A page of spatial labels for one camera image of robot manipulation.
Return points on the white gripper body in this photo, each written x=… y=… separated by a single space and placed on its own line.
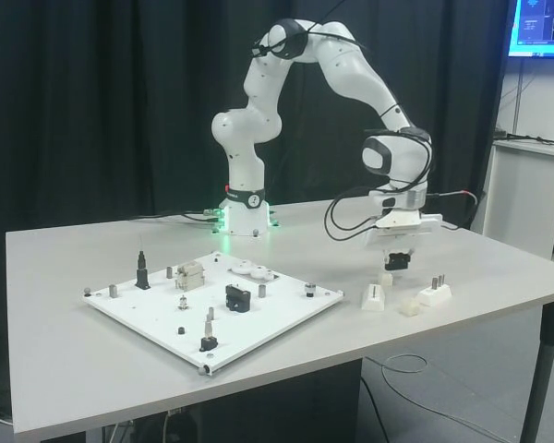
x=425 y=226

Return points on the black D-SUB plug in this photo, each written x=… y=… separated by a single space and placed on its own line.
x=397 y=263

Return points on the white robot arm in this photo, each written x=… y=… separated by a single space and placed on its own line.
x=258 y=92

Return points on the metal square peg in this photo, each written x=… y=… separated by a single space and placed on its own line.
x=114 y=292
x=441 y=281

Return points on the metal round peg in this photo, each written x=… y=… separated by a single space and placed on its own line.
x=169 y=272
x=210 y=313
x=261 y=292
x=434 y=283

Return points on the small white cube holder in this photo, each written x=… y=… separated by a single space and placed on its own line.
x=411 y=307
x=386 y=279

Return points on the white wedge-shaped peg holder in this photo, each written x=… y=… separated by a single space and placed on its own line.
x=374 y=302
x=436 y=297

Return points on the white cabinet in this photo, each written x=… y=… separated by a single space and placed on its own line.
x=526 y=198

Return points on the round ribbed waterproof plug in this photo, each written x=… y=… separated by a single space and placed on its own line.
x=309 y=290

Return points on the white small gear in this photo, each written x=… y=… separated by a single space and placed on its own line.
x=269 y=277

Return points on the white large gear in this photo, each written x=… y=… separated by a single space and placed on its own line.
x=242 y=268

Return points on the dark grey table leg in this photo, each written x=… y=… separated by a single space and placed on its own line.
x=542 y=378

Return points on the blue screen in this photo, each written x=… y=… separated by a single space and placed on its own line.
x=542 y=27

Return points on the beige rectangular connector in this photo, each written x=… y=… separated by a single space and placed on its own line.
x=191 y=277

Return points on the metal BNC plug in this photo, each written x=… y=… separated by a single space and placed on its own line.
x=183 y=302

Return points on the white task board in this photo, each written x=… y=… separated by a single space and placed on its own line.
x=157 y=318

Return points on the black curtain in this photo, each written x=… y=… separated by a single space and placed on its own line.
x=74 y=115

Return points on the flat white mount plate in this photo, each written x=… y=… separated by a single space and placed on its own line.
x=399 y=221

